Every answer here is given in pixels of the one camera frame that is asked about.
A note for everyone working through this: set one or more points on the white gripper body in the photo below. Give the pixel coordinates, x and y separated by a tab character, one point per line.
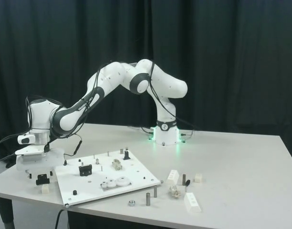
38	163

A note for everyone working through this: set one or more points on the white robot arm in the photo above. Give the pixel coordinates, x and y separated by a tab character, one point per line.
112	71

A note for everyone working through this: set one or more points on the black D-SUB plug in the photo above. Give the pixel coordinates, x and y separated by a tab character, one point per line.
42	180

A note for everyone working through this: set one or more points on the flat white mounting plate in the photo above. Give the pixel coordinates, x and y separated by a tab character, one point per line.
29	151

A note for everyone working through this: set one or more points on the small white cube holder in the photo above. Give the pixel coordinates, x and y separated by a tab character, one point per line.
45	189
198	178

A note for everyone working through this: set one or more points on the thin black rod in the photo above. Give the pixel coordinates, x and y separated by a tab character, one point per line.
77	148

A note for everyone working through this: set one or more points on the dark table leg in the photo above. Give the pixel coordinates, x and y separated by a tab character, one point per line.
4	214

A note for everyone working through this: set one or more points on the metal BNC plug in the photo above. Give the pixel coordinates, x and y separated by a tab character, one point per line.
97	162

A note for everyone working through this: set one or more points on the white small gear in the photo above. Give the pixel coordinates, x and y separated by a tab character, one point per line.
104	185

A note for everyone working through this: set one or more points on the white medium gear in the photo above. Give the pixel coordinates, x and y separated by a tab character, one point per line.
111	184

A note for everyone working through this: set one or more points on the white large gear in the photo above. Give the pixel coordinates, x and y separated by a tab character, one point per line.
123	182

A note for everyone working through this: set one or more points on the white task board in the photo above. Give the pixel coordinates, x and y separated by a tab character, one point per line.
127	174

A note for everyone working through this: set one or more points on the black upright plug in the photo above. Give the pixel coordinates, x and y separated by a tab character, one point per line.
126	155

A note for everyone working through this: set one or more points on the metal nut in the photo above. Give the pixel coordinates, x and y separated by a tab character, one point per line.
131	203

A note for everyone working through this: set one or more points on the metal round peg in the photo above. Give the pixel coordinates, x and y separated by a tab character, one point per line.
155	192
147	199

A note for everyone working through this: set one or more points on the long white holder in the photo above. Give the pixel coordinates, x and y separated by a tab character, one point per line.
193	202
172	177

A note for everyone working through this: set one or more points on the metal connector plug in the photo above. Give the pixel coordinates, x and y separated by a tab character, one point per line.
174	192

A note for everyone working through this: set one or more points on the black curtain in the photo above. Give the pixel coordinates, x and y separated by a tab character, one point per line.
41	35

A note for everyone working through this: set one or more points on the dark metal square peg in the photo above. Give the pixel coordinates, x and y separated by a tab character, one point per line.
184	179

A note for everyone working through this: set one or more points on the small black plug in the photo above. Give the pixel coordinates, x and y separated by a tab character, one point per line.
187	183

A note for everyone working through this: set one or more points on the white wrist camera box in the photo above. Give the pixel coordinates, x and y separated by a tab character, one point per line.
25	139

